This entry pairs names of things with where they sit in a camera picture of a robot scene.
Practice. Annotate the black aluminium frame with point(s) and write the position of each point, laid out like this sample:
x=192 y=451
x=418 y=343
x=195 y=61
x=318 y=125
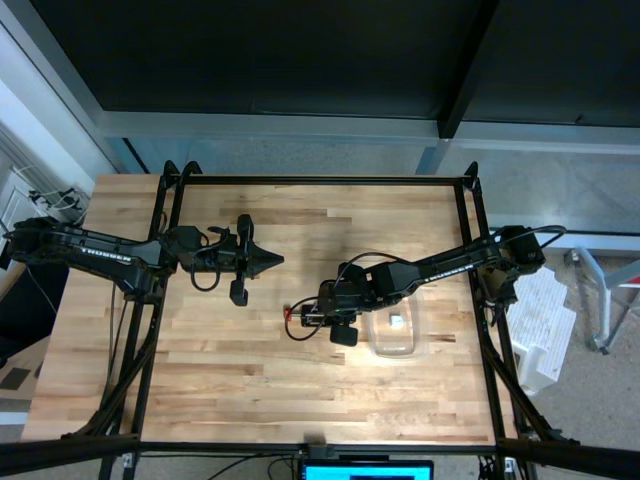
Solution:
x=70 y=444

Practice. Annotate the blue lit screen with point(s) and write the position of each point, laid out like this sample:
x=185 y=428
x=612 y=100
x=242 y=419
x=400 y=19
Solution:
x=365 y=472

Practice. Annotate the clear plastic tub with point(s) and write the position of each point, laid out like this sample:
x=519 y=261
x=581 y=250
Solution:
x=395 y=345

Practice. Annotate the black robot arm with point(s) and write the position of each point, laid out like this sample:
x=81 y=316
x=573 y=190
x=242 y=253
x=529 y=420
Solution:
x=440 y=270
x=100 y=255

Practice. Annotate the small black camera mount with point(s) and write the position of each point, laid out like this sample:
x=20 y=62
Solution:
x=316 y=446

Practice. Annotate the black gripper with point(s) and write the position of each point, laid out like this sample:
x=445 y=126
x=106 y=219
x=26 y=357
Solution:
x=345 y=335
x=240 y=295

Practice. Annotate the grey metal stand frame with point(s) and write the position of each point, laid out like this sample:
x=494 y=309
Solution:
x=607 y=310

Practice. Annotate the red clamp knob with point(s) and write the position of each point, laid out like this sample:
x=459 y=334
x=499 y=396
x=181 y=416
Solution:
x=288 y=313

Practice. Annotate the white foam block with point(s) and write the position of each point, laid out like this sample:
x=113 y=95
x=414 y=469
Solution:
x=396 y=319

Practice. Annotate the silver threaded clamp screw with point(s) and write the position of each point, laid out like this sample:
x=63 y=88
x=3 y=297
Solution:
x=302 y=314

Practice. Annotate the black clamp base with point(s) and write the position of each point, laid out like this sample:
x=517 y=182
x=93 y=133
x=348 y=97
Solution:
x=307 y=322

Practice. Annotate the black vertical post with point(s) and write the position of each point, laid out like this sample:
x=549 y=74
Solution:
x=465 y=75

